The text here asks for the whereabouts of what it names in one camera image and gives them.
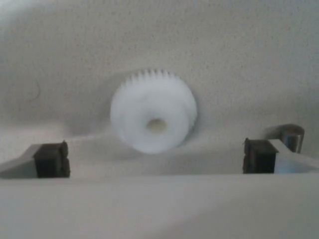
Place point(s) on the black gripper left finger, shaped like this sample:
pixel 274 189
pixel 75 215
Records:
pixel 51 160

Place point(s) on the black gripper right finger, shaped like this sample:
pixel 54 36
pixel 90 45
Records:
pixel 259 156

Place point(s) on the white medium gear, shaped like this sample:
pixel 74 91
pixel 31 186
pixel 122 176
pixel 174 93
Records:
pixel 149 119

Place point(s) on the metal round peg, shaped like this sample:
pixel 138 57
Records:
pixel 294 138

